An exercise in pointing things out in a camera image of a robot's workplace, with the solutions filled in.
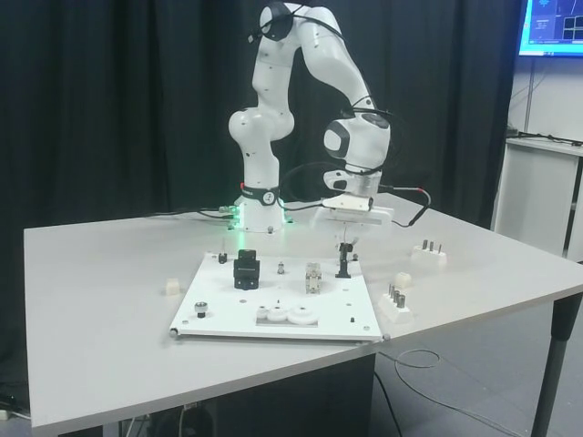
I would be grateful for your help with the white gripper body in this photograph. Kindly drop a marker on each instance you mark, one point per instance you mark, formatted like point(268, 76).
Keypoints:
point(369, 217)

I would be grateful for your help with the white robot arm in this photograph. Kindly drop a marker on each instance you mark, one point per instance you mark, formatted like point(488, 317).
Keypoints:
point(268, 136)

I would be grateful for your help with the white square peg holder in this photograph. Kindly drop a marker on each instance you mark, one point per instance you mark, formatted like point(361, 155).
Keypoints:
point(429, 257)

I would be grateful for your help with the medium metal round peg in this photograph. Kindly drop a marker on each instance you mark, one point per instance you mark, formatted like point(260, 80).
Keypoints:
point(395, 296)

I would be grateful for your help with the large metal round peg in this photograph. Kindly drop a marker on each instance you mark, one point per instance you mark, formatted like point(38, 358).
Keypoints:
point(402, 301)

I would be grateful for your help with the white round peg holder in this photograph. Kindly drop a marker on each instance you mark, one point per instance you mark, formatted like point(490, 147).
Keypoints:
point(397, 314)

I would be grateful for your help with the black upright plug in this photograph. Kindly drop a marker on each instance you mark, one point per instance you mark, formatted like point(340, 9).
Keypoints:
point(342, 271)

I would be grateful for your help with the thin black rod red tag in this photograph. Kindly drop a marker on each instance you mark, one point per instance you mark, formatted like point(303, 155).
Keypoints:
point(401, 187)

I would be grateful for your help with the small white cube holder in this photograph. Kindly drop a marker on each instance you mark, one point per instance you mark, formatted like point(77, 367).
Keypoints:
point(402, 280)
point(172, 287)

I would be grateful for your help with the small metal bolt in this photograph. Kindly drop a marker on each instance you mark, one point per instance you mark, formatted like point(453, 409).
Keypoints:
point(281, 268)

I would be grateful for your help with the white large gear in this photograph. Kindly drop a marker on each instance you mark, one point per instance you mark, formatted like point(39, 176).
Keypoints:
point(303, 315)

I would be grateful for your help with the white task board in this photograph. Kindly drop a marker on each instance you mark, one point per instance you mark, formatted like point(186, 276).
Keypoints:
point(282, 300)

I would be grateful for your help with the white medium gear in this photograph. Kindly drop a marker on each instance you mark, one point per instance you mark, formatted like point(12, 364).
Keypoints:
point(277, 315)

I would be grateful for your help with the black D-SUB plug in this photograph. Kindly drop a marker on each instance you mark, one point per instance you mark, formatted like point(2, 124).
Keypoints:
point(247, 273)

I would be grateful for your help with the white small gear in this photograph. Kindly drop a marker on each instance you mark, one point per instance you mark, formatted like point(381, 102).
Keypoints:
point(262, 314)

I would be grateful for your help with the small black plug with pin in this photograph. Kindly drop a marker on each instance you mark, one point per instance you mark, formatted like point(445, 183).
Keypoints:
point(222, 257)

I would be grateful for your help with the metal BNC plug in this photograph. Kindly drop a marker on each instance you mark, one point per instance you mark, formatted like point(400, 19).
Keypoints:
point(200, 310)

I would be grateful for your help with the white cabinet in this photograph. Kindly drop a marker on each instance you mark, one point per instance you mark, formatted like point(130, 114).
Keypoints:
point(542, 196)

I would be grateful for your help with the dark table leg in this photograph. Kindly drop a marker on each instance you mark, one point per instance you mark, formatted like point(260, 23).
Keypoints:
point(553, 364)

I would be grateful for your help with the black curtain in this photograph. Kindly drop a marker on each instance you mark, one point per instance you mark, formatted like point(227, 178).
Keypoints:
point(114, 114)

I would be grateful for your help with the blue screen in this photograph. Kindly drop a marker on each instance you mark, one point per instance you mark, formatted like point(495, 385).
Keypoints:
point(553, 27)

